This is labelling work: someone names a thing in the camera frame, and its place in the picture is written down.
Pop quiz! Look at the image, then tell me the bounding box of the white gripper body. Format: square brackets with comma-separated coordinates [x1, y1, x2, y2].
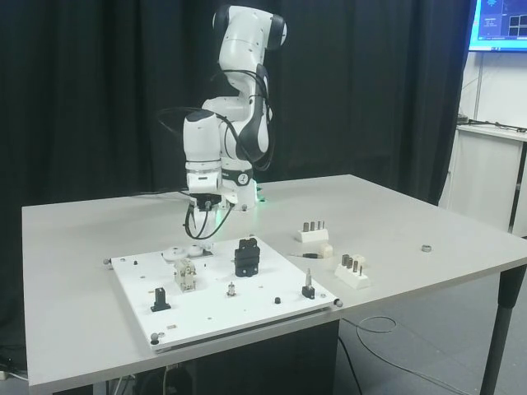
[189, 203, 224, 246]

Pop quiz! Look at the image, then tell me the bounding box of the white large gear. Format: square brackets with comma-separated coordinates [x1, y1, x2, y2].
[161, 245, 187, 263]

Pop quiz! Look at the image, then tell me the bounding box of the black D-SUB plug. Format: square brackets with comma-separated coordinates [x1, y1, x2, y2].
[233, 236, 263, 279]

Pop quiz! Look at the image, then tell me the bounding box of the beige waterproof plug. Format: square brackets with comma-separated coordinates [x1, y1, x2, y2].
[172, 258, 197, 293]

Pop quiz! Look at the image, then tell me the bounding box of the white task board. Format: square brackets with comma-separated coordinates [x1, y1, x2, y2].
[101, 235, 343, 355]

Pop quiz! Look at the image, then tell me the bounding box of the black Ethernet plug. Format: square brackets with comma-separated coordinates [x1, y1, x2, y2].
[148, 287, 169, 313]

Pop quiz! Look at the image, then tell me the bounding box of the white round peg holder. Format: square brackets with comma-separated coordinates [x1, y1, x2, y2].
[296, 228, 330, 244]

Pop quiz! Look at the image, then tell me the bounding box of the white square peg holder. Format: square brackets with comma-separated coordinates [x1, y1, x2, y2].
[333, 263, 374, 291]

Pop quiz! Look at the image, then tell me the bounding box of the black curtain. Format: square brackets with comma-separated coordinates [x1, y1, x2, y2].
[0, 0, 473, 367]

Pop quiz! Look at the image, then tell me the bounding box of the black table leg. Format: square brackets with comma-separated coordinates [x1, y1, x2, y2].
[480, 269, 519, 395]

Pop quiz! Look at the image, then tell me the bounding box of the blue screen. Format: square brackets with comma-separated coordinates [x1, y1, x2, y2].
[468, 0, 527, 53]

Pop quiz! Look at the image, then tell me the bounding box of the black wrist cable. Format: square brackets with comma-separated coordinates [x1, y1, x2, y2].
[182, 199, 231, 239]

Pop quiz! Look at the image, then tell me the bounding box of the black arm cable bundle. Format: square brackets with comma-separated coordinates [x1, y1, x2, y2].
[157, 67, 276, 170]

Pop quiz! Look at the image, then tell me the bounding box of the grey floor cable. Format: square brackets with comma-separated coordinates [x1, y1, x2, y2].
[341, 315, 499, 395]

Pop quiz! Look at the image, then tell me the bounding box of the black floor cable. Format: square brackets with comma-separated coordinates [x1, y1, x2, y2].
[337, 324, 361, 395]

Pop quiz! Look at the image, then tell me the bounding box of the tangled black cable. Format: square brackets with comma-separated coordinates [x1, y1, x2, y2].
[455, 116, 527, 133]

